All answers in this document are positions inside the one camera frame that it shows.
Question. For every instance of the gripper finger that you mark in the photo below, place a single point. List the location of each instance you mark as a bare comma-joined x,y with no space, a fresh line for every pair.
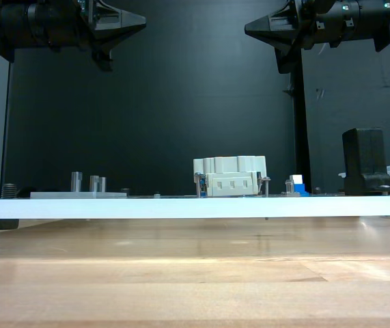
280,38
116,18
280,22
119,35

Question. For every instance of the small silver metal connector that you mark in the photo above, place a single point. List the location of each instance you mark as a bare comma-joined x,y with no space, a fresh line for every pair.
288,187

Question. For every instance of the small blue white connector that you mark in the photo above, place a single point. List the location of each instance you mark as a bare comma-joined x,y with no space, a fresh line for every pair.
300,189

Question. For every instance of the grey connector base socket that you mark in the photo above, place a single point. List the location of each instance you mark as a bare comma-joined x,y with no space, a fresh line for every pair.
230,184

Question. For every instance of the small black board screw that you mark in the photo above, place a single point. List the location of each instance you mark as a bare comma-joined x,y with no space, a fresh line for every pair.
125,190
317,190

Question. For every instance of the grey metal plate with posts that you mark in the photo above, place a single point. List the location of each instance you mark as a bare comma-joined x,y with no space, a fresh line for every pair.
78,194

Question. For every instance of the ribbed black screw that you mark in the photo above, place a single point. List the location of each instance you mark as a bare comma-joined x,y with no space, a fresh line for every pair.
9,191

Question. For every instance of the white task board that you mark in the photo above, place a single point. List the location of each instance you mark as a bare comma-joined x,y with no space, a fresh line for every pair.
194,208

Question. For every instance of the black rubber board foot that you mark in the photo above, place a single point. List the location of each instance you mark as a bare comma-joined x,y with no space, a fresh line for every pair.
6,224

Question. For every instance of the black wall post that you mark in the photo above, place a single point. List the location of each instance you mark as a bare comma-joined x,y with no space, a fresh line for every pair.
300,136

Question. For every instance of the black plastic bracket block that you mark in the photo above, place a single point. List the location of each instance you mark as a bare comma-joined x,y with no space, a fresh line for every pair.
363,153

